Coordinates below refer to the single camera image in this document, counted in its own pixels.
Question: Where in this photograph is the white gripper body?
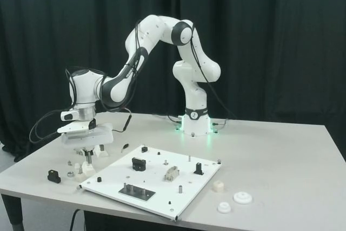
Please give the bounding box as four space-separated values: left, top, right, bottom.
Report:
61 123 114 147

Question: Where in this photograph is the white peg holder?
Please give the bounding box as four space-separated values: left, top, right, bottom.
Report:
94 144 109 159
81 161 96 175

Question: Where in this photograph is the thin black rod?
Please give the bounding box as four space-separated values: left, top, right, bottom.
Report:
123 114 133 133

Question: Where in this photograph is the black D-SUB plug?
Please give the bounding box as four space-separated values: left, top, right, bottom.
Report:
47 170 62 184

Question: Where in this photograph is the white task board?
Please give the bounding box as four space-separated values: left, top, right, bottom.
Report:
77 144 224 220

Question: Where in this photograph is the black table leg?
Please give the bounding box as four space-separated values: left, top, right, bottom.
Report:
0 194 23 231

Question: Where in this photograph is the white medium gear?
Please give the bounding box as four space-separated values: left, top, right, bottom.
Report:
217 201 232 213

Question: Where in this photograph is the white large gear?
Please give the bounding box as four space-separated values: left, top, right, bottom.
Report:
232 192 254 204

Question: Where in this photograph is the black curtain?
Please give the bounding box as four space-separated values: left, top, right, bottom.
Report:
0 0 346 163

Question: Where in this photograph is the black looped cable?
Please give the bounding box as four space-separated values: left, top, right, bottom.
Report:
29 110 67 144

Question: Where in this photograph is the black base cable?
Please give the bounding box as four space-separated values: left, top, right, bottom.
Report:
166 111 182 124

